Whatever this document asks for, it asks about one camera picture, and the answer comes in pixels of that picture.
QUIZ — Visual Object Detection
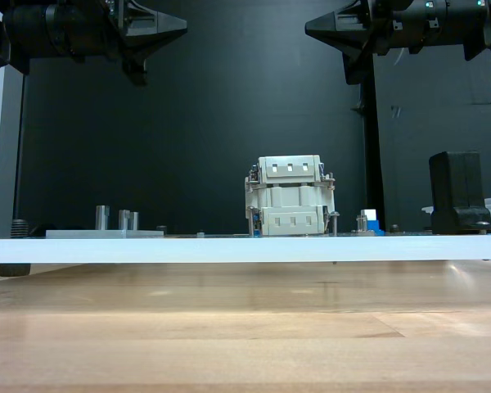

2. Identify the black plastic connector housing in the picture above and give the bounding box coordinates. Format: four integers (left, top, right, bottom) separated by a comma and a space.
428, 150, 491, 235

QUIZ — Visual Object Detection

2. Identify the grey metal plate with pegs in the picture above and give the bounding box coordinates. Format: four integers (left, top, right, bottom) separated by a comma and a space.
44, 204, 165, 238

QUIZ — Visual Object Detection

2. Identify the grey connector socket base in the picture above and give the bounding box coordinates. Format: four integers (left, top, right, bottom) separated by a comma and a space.
245, 186, 341, 237

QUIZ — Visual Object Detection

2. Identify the small blue white connector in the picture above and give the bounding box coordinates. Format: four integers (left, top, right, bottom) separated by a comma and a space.
362, 207, 385, 236

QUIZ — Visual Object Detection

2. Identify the grey HAN10E connector plug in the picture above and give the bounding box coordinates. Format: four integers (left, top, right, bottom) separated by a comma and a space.
248, 154, 336, 192

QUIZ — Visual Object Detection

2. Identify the black wall pillar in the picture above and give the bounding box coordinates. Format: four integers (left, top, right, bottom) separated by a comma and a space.
351, 52, 389, 233

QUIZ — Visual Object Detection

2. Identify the white task board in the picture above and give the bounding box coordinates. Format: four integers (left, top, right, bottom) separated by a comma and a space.
0, 236, 491, 265

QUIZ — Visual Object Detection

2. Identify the black board foot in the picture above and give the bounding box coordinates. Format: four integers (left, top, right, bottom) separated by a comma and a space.
0, 261, 30, 278

